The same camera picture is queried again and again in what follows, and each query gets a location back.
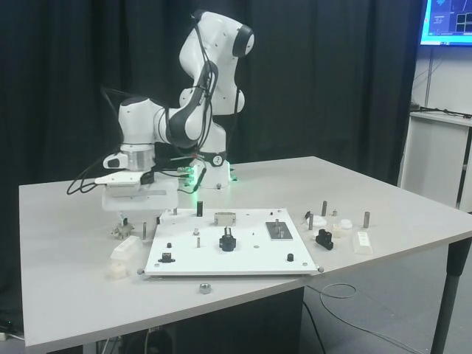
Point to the white cabinet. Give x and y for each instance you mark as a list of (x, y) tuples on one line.
[(435, 158)]

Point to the flat white mounting plate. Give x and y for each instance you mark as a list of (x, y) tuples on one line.
[(118, 178)]

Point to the black upright block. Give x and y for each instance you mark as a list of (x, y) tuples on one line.
[(200, 208)]

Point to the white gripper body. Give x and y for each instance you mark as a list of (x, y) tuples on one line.
[(147, 201)]

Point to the white large gear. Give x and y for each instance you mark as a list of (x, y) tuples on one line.
[(320, 222)]

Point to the tall seated metal peg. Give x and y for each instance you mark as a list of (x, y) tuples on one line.
[(277, 223)]

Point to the dark table leg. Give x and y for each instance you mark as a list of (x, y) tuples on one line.
[(451, 295)]

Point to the metal D-SUB connector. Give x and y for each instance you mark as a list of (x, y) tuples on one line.
[(123, 232)]

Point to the thick metal round peg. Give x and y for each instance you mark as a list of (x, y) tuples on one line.
[(367, 220)]

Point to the cream round holder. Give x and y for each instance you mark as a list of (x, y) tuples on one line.
[(337, 230)]

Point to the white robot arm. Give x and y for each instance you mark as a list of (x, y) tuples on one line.
[(206, 121)]

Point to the metal nut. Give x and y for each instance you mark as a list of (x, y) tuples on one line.
[(204, 288)]

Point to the black curtain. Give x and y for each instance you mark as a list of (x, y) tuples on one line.
[(55, 73)]

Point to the white task board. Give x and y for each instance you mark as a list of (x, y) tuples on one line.
[(228, 262)]

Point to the black USB plug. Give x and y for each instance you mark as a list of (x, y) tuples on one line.
[(307, 215)]

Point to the black Ethernet plug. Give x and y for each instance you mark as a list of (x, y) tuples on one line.
[(166, 257)]

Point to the cream small holder block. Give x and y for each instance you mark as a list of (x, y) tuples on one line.
[(117, 272)]

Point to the white long peg holder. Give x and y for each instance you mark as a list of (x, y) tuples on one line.
[(127, 250), (363, 243)]

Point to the white medium gear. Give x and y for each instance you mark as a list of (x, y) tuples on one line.
[(346, 223)]

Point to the black D-SUB plug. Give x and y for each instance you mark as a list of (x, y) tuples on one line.
[(325, 238)]

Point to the blue monitor screen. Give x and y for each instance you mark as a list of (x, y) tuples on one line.
[(448, 22)]

